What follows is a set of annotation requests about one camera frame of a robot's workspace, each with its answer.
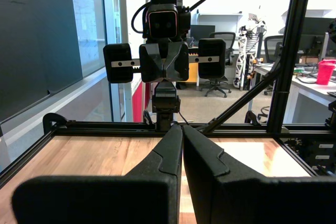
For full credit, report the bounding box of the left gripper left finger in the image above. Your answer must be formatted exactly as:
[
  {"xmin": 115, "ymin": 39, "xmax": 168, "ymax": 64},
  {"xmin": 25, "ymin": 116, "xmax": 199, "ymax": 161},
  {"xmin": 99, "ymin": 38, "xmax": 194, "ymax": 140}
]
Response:
[{"xmin": 12, "ymin": 125, "xmax": 184, "ymax": 224}]

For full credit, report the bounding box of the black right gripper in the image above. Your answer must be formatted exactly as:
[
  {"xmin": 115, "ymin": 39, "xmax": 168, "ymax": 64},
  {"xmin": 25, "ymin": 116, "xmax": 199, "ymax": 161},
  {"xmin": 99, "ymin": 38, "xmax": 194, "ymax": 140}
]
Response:
[{"xmin": 103, "ymin": 38, "xmax": 227, "ymax": 83}]

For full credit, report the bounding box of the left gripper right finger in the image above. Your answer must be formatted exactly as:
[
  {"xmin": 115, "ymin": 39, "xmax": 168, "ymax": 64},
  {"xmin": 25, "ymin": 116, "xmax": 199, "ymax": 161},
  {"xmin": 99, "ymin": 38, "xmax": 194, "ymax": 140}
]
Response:
[{"xmin": 183, "ymin": 125, "xmax": 336, "ymax": 224}]

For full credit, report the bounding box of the yellow drawer cabinet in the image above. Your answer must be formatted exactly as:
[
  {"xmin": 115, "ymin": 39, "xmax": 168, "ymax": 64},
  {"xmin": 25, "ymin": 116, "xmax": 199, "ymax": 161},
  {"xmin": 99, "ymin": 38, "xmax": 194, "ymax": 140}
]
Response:
[{"xmin": 188, "ymin": 62, "xmax": 200, "ymax": 83}]

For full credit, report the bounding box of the white partition with red base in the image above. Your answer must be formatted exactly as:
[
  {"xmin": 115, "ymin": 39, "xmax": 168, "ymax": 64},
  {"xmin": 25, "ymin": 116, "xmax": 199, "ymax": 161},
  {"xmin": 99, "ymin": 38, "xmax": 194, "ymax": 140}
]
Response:
[{"xmin": 118, "ymin": 0, "xmax": 152, "ymax": 123}]

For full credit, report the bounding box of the black computer monitor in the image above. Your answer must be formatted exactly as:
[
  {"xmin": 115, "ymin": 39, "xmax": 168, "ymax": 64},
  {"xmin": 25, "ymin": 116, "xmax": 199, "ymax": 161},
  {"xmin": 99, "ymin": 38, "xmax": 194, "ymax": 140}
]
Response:
[
  {"xmin": 296, "ymin": 17, "xmax": 336, "ymax": 59},
  {"xmin": 190, "ymin": 24, "xmax": 216, "ymax": 41}
]

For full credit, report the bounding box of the black office chair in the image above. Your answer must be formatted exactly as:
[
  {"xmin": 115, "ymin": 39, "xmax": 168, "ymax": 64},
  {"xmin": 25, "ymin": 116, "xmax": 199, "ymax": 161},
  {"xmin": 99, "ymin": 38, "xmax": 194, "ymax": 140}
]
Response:
[
  {"xmin": 263, "ymin": 35, "xmax": 286, "ymax": 96},
  {"xmin": 201, "ymin": 31, "xmax": 237, "ymax": 98}
]

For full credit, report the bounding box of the white lattice stand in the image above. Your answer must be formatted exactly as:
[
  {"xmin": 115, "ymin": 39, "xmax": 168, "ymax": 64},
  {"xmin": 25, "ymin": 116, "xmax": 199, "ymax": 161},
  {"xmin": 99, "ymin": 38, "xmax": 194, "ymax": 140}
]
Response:
[{"xmin": 234, "ymin": 19, "xmax": 266, "ymax": 90}]

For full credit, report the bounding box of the white desk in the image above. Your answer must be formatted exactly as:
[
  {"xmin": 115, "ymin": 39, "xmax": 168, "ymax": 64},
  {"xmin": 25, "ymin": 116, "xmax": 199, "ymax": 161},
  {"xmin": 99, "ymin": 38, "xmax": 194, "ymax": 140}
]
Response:
[{"xmin": 251, "ymin": 63, "xmax": 336, "ymax": 125}]

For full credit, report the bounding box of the red plastic cup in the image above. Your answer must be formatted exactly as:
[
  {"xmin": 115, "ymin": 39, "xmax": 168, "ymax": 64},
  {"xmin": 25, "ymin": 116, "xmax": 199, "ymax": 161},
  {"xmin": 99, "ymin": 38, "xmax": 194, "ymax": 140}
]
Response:
[{"xmin": 316, "ymin": 59, "xmax": 336, "ymax": 86}]

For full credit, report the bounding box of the black aluminium frame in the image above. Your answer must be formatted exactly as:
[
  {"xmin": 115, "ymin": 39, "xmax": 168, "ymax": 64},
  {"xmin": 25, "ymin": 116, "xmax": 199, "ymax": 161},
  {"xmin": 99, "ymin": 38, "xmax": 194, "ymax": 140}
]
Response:
[{"xmin": 0, "ymin": 0, "xmax": 336, "ymax": 190}]

